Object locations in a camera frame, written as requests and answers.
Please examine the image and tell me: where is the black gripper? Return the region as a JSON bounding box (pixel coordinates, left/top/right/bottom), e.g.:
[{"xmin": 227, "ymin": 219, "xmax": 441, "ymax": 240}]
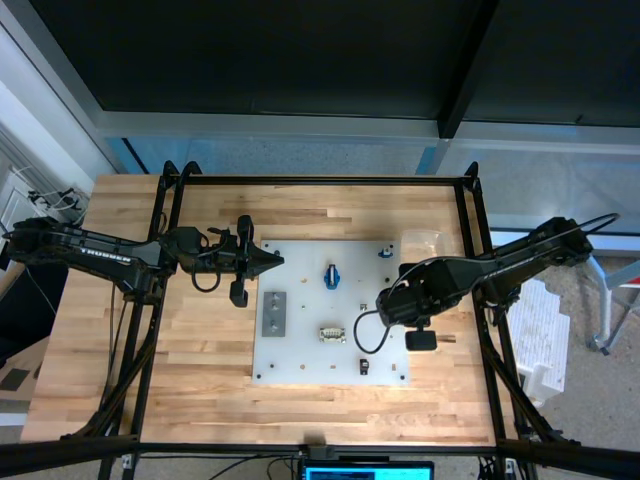
[
  {"xmin": 217, "ymin": 214, "xmax": 286, "ymax": 308},
  {"xmin": 375, "ymin": 284, "xmax": 439, "ymax": 353}
]

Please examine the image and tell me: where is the grey metal peg plate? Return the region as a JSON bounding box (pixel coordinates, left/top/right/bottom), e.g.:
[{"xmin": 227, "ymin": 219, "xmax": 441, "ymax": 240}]
[{"xmin": 261, "ymin": 290, "xmax": 289, "ymax": 340}]

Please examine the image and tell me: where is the beige multi-pin connector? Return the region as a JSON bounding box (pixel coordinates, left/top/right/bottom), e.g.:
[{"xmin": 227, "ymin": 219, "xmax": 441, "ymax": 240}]
[{"xmin": 318, "ymin": 325, "xmax": 348, "ymax": 346}]

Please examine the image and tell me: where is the clear plastic tub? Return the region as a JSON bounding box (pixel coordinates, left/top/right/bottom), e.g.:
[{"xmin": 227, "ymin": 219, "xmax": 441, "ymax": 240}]
[{"xmin": 399, "ymin": 227, "xmax": 450, "ymax": 271}]

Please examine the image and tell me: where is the white task board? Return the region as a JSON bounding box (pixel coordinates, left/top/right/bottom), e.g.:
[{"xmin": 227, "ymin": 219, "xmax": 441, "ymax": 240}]
[{"xmin": 252, "ymin": 239, "xmax": 412, "ymax": 387}]

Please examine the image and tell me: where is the white foam packaging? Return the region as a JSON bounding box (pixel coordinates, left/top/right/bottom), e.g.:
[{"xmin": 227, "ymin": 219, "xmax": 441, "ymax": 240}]
[{"xmin": 508, "ymin": 278, "xmax": 572, "ymax": 409}]

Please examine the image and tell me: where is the screen with blue edge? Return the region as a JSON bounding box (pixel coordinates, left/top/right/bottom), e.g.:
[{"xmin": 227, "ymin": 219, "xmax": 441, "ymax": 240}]
[{"xmin": 298, "ymin": 459, "xmax": 435, "ymax": 480}]

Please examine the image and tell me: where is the grey metal stand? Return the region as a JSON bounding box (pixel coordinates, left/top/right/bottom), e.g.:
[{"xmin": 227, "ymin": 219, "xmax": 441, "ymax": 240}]
[{"xmin": 574, "ymin": 243, "xmax": 640, "ymax": 357}]

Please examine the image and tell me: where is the cardboard box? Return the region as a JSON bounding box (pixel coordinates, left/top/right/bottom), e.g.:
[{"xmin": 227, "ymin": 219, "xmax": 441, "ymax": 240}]
[{"xmin": 0, "ymin": 335, "xmax": 51, "ymax": 401}]

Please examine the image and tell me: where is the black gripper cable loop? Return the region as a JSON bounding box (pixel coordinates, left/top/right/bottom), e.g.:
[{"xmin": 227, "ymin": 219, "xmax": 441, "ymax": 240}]
[{"xmin": 353, "ymin": 305, "xmax": 397, "ymax": 354}]

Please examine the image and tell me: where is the braided black gripper cable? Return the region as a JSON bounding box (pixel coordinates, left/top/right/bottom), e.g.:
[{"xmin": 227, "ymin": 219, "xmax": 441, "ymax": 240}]
[{"xmin": 191, "ymin": 259, "xmax": 222, "ymax": 294}]

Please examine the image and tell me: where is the black table-level camera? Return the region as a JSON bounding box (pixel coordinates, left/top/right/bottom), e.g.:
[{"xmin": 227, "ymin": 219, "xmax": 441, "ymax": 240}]
[{"xmin": 302, "ymin": 433, "xmax": 336, "ymax": 460}]

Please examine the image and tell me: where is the white cable bundle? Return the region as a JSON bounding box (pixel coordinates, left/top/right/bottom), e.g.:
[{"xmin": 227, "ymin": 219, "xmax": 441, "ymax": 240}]
[{"xmin": 25, "ymin": 186, "xmax": 85, "ymax": 212}]

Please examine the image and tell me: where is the long black arm cable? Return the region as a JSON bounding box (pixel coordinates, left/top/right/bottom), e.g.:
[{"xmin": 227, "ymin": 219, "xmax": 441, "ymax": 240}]
[{"xmin": 537, "ymin": 212, "xmax": 621, "ymax": 239}]

